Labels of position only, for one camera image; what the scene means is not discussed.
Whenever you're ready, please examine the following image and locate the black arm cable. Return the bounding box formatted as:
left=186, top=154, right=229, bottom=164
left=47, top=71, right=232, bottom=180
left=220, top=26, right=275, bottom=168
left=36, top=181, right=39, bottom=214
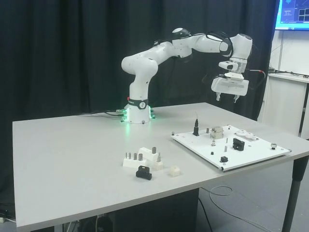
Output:
left=205, top=30, right=234, bottom=58

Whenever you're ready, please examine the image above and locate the white round peg holder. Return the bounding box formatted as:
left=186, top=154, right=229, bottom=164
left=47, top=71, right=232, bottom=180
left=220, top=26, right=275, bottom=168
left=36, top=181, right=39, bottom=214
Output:
left=122, top=154, right=146, bottom=168

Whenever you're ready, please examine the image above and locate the black base cable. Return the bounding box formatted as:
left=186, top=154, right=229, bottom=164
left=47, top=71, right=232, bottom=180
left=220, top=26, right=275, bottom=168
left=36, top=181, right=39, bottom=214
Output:
left=79, top=109, right=126, bottom=117

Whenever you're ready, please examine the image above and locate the blue screen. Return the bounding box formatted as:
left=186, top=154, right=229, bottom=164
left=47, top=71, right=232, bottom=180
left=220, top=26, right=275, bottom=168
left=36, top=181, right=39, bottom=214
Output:
left=274, top=0, right=309, bottom=31

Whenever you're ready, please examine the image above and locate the white task board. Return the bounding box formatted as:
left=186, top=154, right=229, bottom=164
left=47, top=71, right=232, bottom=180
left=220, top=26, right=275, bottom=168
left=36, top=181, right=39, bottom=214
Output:
left=170, top=124, right=292, bottom=173

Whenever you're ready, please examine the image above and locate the black table leg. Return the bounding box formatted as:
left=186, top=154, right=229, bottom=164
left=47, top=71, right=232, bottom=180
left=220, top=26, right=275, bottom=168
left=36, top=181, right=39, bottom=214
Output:
left=281, top=154, right=305, bottom=232

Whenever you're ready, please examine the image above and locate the grey floor cable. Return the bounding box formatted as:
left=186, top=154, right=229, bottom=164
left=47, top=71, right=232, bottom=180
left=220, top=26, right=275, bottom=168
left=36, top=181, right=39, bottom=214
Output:
left=199, top=184, right=290, bottom=232

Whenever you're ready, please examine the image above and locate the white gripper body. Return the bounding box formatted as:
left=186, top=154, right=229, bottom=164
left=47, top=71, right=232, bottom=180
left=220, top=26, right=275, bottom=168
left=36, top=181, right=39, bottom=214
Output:
left=210, top=76, right=250, bottom=96

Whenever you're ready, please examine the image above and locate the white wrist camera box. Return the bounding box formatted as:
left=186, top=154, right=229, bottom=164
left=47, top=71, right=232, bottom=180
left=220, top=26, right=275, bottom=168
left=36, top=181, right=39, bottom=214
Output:
left=218, top=61, right=234, bottom=71

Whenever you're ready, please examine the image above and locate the black D-SUB plug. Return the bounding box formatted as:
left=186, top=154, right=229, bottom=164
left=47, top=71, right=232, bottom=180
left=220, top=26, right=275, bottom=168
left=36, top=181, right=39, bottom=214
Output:
left=135, top=165, right=154, bottom=182

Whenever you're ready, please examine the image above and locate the white square peg holder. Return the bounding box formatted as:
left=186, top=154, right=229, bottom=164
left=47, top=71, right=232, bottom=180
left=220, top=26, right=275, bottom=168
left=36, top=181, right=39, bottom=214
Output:
left=137, top=146, right=159, bottom=163

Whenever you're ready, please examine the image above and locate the small white holder block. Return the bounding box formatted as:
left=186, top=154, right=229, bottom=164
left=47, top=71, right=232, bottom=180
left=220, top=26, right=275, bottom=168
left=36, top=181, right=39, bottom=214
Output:
left=168, top=164, right=183, bottom=178

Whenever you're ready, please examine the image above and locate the white cabinet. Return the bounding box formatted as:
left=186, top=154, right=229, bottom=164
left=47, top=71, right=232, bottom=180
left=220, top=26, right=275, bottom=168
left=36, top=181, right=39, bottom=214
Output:
left=256, top=72, right=309, bottom=140

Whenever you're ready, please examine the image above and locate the flat white mounting plate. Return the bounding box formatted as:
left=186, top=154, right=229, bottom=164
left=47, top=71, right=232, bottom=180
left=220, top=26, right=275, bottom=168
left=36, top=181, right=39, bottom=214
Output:
left=224, top=72, right=245, bottom=82

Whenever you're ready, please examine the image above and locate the silver flange ring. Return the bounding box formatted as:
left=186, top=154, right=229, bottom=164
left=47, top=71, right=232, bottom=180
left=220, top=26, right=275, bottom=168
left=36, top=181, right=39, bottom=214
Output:
left=234, top=59, right=247, bottom=73

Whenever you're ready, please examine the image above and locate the black curtain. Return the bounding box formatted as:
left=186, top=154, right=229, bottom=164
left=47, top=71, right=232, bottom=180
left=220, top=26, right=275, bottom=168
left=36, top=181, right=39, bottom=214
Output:
left=0, top=0, right=282, bottom=218

